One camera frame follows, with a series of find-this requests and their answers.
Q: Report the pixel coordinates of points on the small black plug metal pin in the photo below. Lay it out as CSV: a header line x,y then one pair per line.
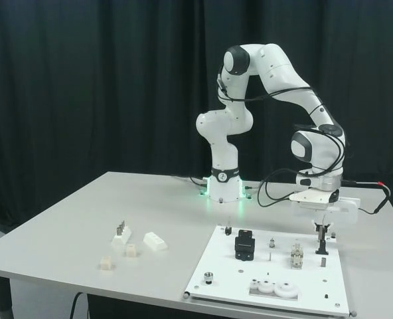
x,y
228,230

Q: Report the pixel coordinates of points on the white round peg holder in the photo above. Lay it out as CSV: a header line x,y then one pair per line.
x,y
120,240

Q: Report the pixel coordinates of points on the black curtain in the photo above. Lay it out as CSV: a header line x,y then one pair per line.
x,y
50,99

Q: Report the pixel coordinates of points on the round metal plug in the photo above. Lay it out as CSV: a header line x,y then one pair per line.
x,y
208,277

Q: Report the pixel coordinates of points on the white square peg holder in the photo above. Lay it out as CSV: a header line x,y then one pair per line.
x,y
155,242

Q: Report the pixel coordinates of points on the white small gear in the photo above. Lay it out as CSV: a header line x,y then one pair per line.
x,y
255,284

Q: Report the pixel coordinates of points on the white medium gear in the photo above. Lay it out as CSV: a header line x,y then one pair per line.
x,y
266,287

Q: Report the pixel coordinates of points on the black D-SUB plug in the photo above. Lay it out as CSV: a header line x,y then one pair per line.
x,y
244,247

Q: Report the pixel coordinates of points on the metal square peg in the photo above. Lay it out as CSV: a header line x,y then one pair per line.
x,y
322,233
323,262

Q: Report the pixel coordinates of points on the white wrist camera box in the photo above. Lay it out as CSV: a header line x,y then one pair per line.
x,y
305,181

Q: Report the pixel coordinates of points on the white task board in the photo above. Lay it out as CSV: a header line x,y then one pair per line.
x,y
282,269

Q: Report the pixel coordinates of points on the small cream cube holder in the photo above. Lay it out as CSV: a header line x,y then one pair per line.
x,y
106,263
130,250

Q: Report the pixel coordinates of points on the white large gear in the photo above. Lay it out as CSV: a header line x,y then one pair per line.
x,y
285,289

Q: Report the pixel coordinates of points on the flat white mounting plate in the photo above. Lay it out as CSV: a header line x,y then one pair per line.
x,y
311,196

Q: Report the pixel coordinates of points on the medium metal round peg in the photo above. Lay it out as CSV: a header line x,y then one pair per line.
x,y
122,227

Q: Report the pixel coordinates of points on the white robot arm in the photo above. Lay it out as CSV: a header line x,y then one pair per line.
x,y
223,139

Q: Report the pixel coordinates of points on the metal BNC plug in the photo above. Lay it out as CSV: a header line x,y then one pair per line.
x,y
272,244

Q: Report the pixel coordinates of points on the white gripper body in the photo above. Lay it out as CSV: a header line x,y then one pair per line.
x,y
347,209

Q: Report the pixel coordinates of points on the thick metal round peg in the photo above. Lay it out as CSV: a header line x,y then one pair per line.
x,y
119,230

